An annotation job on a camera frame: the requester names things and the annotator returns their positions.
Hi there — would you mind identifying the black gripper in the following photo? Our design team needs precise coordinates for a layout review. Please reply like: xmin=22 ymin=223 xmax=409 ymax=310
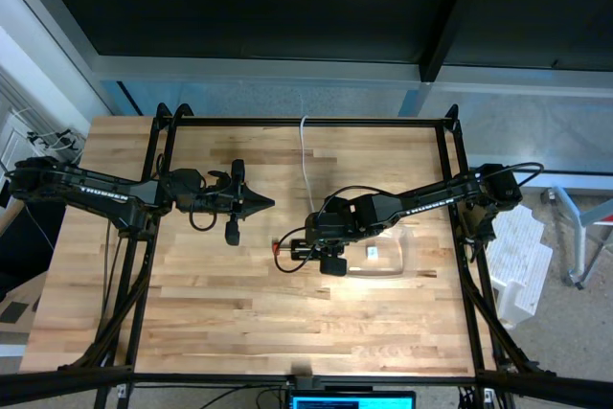
xmin=305 ymin=209 xmax=358 ymax=278
xmin=206 ymin=158 xmax=277 ymax=247

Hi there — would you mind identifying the black clamp with red knob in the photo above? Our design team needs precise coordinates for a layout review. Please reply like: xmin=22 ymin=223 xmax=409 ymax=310
xmin=270 ymin=236 xmax=317 ymax=261

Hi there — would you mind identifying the clear plastic tub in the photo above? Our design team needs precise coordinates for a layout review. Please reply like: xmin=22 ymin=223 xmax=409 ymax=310
xmin=343 ymin=226 xmax=417 ymax=281

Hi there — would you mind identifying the blue-edged screen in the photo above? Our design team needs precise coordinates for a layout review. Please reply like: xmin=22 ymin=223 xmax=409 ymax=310
xmin=286 ymin=390 xmax=417 ymax=409

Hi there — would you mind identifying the white foam block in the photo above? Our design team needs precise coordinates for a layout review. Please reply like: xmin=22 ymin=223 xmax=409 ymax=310
xmin=486 ymin=205 xmax=555 ymax=331

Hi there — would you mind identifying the white cabinet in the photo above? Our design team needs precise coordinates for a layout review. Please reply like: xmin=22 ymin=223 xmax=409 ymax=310
xmin=0 ymin=63 xmax=92 ymax=173

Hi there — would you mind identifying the grey metal stand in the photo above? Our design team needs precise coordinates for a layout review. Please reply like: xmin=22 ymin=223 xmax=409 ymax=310
xmin=540 ymin=184 xmax=613 ymax=291

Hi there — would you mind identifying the brown cardboard box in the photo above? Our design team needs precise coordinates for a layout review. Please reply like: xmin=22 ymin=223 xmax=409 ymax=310
xmin=0 ymin=269 xmax=50 ymax=334

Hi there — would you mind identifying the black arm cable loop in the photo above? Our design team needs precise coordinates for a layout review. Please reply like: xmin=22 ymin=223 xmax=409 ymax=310
xmin=188 ymin=207 xmax=219 ymax=233
xmin=272 ymin=226 xmax=321 ymax=274

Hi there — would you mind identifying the white power cable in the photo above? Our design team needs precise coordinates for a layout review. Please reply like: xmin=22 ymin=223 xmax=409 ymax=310
xmin=298 ymin=114 xmax=318 ymax=215

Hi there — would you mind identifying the black metal frame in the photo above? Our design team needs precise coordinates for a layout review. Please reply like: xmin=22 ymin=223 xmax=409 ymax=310
xmin=0 ymin=102 xmax=613 ymax=409

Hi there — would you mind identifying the black camera bracket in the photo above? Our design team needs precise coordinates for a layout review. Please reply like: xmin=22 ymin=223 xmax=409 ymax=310
xmin=291 ymin=365 xmax=320 ymax=389

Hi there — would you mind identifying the black floor cable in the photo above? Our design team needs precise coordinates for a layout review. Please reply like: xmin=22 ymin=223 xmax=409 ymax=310
xmin=255 ymin=387 xmax=288 ymax=409

